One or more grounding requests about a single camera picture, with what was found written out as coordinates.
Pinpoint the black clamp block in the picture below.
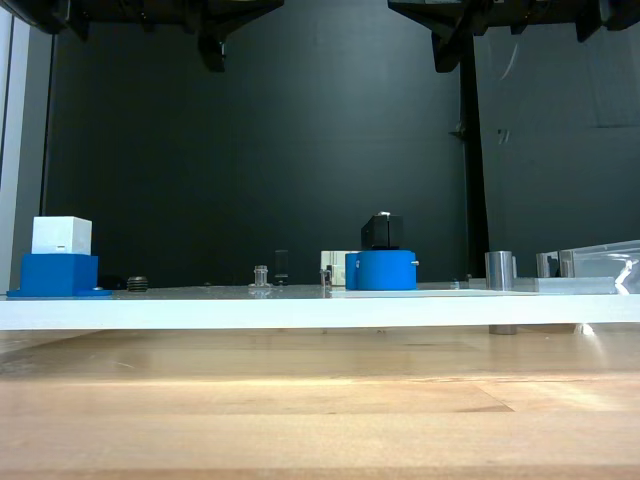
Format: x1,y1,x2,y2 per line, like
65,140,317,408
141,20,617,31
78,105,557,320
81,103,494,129
360,209,405,251

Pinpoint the steel 16mm cylinder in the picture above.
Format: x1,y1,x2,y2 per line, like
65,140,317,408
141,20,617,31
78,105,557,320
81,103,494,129
484,249,517,336

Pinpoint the white cube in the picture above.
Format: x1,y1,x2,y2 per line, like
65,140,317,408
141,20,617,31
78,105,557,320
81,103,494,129
31,215,94,256

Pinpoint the white connector housing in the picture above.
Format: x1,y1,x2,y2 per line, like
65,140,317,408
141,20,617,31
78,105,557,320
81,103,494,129
320,250,357,290

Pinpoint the dark translucent bar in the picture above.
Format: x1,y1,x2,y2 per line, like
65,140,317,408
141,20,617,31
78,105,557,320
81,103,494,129
274,249,290,288

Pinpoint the white taskboard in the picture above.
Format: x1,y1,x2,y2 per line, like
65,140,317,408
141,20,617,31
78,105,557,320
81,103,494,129
0,287,640,332

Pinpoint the blue round holder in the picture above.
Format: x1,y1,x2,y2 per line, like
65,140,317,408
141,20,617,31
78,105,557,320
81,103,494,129
344,249,420,292

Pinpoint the blue square base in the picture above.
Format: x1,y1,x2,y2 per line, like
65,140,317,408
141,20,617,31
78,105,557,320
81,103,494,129
6,253,113,300

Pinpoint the clear plastic tub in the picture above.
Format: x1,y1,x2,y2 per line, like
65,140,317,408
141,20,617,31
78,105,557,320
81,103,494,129
534,238,640,297

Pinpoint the clear plastic fitting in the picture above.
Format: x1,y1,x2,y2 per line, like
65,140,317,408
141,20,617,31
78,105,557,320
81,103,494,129
247,264,274,297

